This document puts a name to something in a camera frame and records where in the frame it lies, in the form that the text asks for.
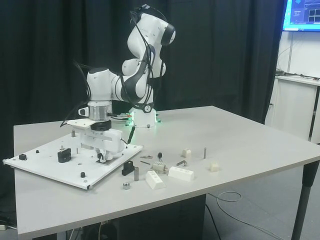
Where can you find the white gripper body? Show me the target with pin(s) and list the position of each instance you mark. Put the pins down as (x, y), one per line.
(113, 141)

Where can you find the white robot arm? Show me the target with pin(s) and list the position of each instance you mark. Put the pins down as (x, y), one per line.
(147, 32)

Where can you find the black D-SUB plug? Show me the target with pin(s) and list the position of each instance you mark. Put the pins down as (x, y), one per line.
(127, 170)

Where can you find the metal bolt nut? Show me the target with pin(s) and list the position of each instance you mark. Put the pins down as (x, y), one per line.
(125, 186)

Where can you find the thin metal round peg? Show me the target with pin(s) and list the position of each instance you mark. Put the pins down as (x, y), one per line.
(144, 162)

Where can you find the metal USB plug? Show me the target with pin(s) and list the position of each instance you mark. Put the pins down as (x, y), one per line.
(147, 157)

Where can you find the small white box dark window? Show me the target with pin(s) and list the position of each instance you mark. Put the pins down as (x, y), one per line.
(83, 111)

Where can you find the beige waterproof plug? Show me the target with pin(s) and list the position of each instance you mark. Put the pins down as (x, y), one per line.
(157, 166)

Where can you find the white task board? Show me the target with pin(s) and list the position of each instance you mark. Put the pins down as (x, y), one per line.
(50, 162)

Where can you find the white peg holder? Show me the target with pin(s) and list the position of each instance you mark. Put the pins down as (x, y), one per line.
(181, 173)
(155, 181)

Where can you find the small white plug holder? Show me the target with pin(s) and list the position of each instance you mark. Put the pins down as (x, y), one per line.
(214, 167)
(186, 153)

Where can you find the black box under table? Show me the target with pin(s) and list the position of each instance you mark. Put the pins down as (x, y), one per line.
(162, 220)

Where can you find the slim metal square peg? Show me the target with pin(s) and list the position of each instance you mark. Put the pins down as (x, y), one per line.
(204, 153)

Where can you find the black curtain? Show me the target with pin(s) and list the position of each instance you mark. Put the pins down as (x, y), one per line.
(50, 50)

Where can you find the white cabinet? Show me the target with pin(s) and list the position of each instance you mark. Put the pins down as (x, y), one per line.
(292, 107)

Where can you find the dark table leg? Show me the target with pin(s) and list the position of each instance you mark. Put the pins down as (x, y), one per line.
(306, 200)

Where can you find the blue screen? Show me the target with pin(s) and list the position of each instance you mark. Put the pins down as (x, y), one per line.
(302, 13)

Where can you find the flat white mount plate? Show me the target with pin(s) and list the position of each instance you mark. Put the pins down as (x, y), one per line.
(78, 124)

